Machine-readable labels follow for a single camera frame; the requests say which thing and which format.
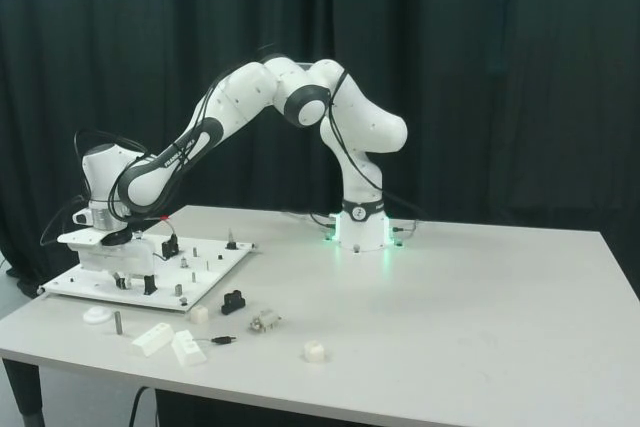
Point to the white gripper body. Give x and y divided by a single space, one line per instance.
120 257

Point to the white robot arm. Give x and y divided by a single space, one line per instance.
240 92

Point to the metal square peg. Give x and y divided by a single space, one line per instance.
118 324

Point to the white peg holder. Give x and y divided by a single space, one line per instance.
189 348
152 340

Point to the white large gear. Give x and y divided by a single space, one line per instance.
97 316

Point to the small white cube holder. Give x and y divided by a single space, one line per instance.
315 352
199 315

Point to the white task board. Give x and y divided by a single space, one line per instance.
210 277

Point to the black D-SUB plug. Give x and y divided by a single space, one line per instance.
233 303

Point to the metal bolt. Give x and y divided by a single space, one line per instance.
231 239

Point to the silver metal plug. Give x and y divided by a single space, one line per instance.
263 323

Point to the dark table leg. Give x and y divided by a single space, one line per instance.
22 392

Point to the black panel under table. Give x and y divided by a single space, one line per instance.
300 409

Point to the black curtain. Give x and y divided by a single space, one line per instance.
500 47

